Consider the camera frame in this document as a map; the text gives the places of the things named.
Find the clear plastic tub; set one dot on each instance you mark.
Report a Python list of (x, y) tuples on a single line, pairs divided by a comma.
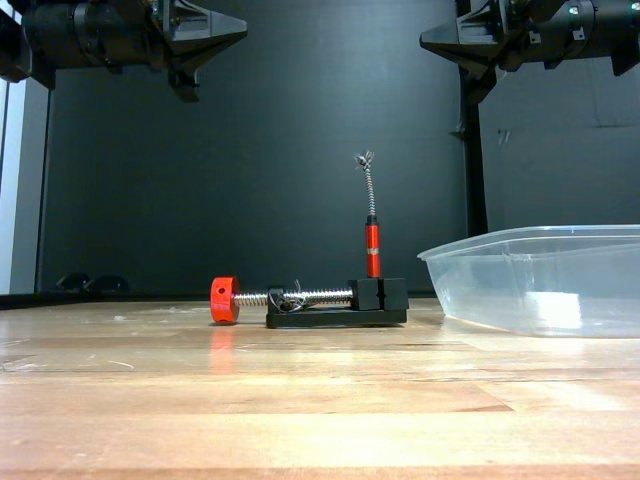
[(475, 285)]

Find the black vise with red knob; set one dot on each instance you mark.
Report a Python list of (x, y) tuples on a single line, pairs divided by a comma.
[(380, 300)]

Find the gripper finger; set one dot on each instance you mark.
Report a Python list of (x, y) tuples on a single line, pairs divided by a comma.
[(480, 60), (195, 52), (200, 25), (470, 35)]

